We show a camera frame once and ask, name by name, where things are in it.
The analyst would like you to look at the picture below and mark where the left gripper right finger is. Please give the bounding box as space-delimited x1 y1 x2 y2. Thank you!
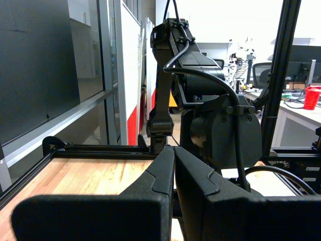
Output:
175 147 321 241

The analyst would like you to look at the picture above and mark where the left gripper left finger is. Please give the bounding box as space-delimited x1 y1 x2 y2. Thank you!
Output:
11 145 176 241

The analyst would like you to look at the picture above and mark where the white office desk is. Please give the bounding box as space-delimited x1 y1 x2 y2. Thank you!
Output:
243 89 321 148

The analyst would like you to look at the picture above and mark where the red mesh basket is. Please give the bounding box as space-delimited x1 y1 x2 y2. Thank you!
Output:
302 85 321 110

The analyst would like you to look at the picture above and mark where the white and red partition panel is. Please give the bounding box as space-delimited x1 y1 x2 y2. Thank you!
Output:
119 0 142 146

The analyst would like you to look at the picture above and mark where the black office chair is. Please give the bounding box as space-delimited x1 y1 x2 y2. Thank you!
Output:
251 62 273 89

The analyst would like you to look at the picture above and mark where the white lab device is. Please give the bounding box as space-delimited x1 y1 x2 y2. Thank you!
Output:
227 37 257 90

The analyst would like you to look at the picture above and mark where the black computer monitor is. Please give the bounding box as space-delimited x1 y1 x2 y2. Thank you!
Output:
285 59 317 85

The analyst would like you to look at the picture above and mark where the black frame rail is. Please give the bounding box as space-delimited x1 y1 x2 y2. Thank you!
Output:
49 143 157 159
0 152 55 210

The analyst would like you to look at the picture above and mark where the looped black cable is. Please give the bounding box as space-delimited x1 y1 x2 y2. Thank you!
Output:
244 165 317 196

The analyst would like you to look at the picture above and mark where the black frame corner bracket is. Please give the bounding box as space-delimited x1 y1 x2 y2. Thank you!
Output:
42 136 69 157
137 134 149 149

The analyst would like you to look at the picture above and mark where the black frame side structure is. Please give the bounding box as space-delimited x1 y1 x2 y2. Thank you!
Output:
269 127 321 196

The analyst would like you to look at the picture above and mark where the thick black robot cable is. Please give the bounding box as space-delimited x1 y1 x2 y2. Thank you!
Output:
163 40 252 193

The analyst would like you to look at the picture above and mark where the black frame post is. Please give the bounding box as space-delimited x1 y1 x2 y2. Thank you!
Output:
260 0 302 151

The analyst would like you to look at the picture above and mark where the black cable pair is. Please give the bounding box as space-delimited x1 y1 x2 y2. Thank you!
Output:
164 0 181 25

